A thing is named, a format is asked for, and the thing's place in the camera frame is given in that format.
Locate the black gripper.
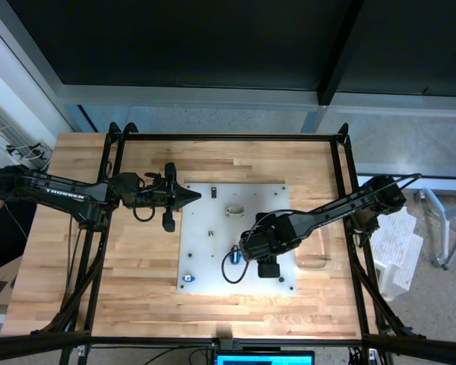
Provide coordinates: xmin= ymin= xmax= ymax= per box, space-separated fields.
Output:
xmin=151 ymin=162 xmax=201 ymax=233
xmin=241 ymin=227 xmax=290 ymax=279

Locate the clear plastic tub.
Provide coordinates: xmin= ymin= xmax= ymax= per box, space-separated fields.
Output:
xmin=291 ymin=208 xmax=334 ymax=271

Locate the white board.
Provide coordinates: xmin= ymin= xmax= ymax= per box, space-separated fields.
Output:
xmin=175 ymin=183 xmax=298 ymax=295

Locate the laptop screen with blue edge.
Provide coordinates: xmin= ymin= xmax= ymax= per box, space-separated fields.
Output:
xmin=212 ymin=349 xmax=315 ymax=365

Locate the power strip with plugs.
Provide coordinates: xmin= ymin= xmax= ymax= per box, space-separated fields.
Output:
xmin=3 ymin=142 xmax=50 ymax=163

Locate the grey metal stand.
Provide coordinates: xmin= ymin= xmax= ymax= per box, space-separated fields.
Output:
xmin=413 ymin=188 xmax=456 ymax=271

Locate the cardboard box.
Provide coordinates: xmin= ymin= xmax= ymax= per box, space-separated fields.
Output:
xmin=0 ymin=255 xmax=24 ymax=315

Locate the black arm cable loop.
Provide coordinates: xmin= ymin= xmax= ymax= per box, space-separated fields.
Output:
xmin=132 ymin=203 xmax=156 ymax=222
xmin=222 ymin=246 xmax=251 ymax=284

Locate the black metal frame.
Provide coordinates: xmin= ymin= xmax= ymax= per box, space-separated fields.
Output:
xmin=0 ymin=120 xmax=456 ymax=365

